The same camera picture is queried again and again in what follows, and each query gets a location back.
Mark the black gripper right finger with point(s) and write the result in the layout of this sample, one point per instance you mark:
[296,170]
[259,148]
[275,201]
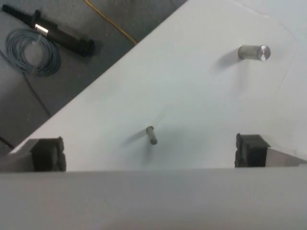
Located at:
[251,151]

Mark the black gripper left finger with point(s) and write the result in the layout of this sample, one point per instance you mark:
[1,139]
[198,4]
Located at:
[48,155]

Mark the thick metal round peg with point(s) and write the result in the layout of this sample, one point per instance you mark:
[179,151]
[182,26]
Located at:
[249,51]

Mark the thin metal round peg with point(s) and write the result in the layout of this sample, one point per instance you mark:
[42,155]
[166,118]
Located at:
[151,135]

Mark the white task board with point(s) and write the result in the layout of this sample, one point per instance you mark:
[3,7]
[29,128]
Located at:
[168,83]

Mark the black cylindrical tool, silver band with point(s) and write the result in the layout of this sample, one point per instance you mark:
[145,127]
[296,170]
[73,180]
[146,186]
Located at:
[60,33]

